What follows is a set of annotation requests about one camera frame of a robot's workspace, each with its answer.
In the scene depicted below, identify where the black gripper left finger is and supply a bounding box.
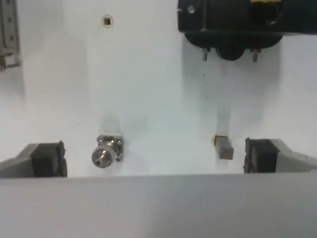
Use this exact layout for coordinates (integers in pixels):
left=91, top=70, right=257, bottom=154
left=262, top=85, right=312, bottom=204
left=0, top=140, right=68, bottom=179

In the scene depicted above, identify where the grey metal bracket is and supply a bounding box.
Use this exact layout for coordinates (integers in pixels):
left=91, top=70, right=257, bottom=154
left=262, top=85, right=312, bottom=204
left=0, top=0, right=21, bottom=71

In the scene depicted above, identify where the large metal square peg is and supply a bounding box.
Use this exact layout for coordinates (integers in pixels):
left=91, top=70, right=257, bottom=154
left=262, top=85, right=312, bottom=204
left=214, top=135, right=234, bottom=160

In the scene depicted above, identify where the white task board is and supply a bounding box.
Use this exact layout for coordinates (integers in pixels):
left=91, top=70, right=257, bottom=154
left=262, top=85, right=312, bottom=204
left=21, top=0, right=317, bottom=177

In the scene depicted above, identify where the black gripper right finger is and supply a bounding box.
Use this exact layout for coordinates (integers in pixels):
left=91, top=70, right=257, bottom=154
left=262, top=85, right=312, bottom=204
left=243, top=137, right=317, bottom=174

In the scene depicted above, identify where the black D-SUB plug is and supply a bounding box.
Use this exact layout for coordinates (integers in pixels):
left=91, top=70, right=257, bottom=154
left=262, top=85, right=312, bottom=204
left=177, top=0, right=317, bottom=62

